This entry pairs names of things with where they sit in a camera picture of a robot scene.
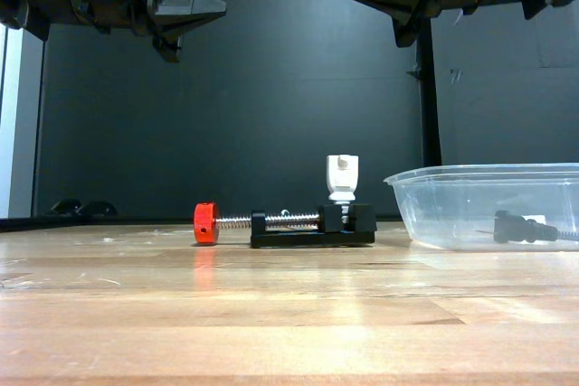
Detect black power plug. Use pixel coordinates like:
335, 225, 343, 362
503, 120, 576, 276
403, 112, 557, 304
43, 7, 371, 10
474, 209, 579, 245

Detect clear plastic container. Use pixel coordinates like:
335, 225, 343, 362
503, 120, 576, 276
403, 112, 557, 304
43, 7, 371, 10
382, 162, 579, 252

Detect black clamp with red knob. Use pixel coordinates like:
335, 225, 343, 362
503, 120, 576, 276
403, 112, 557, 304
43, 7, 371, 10
193, 201, 377, 249

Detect white socket with white cord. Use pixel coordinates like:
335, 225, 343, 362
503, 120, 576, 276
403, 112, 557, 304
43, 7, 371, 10
279, 154, 361, 224

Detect black curved frame bracket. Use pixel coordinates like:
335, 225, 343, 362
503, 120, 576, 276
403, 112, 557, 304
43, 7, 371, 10
77, 200, 119, 218
49, 198, 83, 216

